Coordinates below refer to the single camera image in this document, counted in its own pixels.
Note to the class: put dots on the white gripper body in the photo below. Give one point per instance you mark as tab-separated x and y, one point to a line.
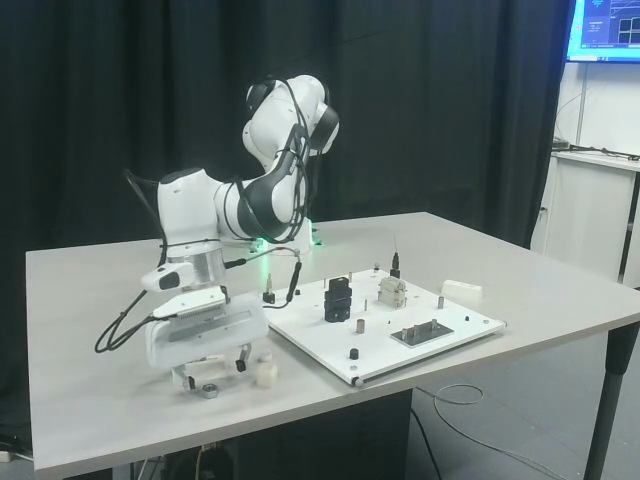
215	340

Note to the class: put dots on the small black bolt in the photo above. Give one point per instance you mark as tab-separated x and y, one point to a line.
354	353

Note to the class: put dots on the white small gear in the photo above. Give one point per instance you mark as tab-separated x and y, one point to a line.
265	356

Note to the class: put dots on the white peg holder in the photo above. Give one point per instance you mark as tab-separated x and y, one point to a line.
210	369

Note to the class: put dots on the small white holder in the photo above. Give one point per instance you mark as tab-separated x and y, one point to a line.
266	376

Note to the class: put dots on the white task board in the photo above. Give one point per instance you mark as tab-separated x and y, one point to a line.
310	345

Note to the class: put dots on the metal BNC plug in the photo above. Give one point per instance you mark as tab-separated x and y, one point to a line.
269	286

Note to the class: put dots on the black D-SUB plug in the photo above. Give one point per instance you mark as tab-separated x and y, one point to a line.
337	300

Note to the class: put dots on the metal round peg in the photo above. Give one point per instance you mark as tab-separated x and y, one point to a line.
441	302
359	326

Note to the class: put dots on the white holder block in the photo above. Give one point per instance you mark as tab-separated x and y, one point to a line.
462	291

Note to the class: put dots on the black curtain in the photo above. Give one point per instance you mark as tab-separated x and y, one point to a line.
100	100

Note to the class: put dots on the black table leg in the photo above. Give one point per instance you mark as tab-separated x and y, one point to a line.
607	400

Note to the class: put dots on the white cabinet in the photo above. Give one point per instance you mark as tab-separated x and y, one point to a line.
585	210

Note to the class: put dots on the blue screen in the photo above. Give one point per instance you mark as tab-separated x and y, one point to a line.
605	30

